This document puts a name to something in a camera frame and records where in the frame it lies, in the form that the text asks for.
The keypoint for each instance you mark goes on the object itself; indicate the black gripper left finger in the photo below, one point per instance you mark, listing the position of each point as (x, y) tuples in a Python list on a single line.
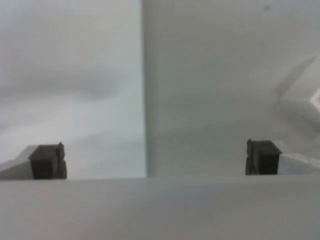
[(45, 162)]

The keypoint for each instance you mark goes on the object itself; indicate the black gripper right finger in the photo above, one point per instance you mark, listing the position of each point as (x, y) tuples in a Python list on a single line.
[(265, 160)]

